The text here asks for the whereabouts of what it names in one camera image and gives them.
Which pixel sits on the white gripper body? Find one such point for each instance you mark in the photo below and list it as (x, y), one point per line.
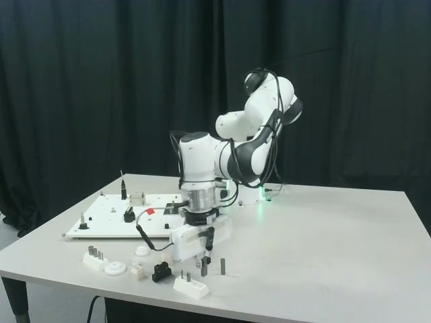
(185, 247)

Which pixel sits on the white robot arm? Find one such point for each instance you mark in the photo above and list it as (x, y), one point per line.
(262, 101)

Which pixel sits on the medium metal square peg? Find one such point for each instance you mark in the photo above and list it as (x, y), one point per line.
(188, 277)

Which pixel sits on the white square peg holder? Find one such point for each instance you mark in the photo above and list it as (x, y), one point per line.
(190, 287)

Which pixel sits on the medium metal round peg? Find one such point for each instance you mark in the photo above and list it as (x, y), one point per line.
(95, 253)

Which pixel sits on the white round peg holder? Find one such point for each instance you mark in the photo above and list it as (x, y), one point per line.
(96, 264)

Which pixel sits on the thick metal round peg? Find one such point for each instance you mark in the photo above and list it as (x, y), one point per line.
(91, 252)

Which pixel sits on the black D-SUB plug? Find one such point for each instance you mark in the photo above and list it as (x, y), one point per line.
(161, 272)

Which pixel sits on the white medium gear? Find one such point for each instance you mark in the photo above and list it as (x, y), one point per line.
(141, 251)

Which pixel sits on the white small gear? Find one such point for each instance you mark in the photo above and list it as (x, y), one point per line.
(136, 261)

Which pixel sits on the white plug block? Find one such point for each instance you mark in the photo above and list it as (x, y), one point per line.
(138, 272)

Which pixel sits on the white large gear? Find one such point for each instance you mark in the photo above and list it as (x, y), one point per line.
(115, 269)

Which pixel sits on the white task board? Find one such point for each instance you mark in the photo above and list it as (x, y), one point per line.
(107, 225)

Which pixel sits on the black upright plug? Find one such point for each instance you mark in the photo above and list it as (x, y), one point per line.
(123, 190)

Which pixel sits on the dark table leg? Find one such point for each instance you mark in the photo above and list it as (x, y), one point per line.
(15, 299)

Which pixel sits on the black curtain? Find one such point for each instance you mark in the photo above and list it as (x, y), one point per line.
(101, 84)

